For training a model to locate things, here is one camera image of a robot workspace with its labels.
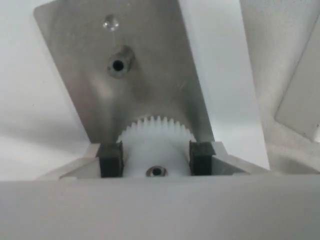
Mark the white task board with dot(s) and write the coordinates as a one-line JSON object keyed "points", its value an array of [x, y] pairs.
{"points": [[25, 75]]}

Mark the white peg holder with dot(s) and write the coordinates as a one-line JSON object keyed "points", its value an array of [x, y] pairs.
{"points": [[300, 112]]}

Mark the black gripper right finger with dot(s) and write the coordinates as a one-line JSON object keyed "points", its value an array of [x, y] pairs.
{"points": [[200, 160]]}

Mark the white medium gear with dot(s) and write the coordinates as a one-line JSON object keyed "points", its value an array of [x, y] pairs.
{"points": [[160, 135]]}

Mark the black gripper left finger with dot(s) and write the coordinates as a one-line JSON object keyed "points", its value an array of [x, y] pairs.
{"points": [[110, 162]]}

